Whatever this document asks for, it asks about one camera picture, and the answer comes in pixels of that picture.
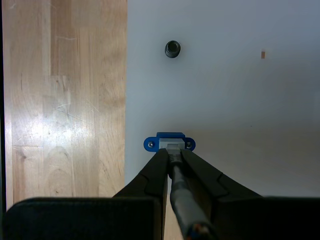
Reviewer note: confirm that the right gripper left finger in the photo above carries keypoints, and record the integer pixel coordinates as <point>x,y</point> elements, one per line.
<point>100,220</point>

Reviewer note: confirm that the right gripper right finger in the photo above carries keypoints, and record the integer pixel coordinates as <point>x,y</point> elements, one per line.
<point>262,220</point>

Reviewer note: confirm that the white task board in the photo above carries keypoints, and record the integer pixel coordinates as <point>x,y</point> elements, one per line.
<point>225,100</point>

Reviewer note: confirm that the black round screw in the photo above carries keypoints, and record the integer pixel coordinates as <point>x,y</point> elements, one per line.
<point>173,49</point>

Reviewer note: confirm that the blue RJ45 socket mount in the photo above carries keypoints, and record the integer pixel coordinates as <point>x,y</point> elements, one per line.
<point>170,135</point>

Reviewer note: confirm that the black aluminium frame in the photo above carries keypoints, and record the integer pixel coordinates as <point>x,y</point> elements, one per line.
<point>1,100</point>

